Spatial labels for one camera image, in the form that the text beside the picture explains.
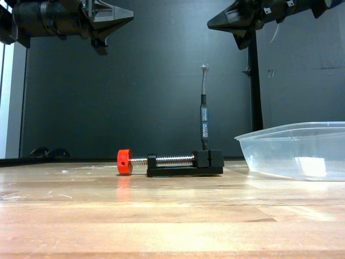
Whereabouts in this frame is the clear plastic container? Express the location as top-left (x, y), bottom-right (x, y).
top-left (233, 121), bottom-right (345, 182)

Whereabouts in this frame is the black frame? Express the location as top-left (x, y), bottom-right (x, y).
top-left (0, 26), bottom-right (264, 167)

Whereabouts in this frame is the black clamp with red knob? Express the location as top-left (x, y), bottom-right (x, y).
top-left (116, 148), bottom-right (225, 178)

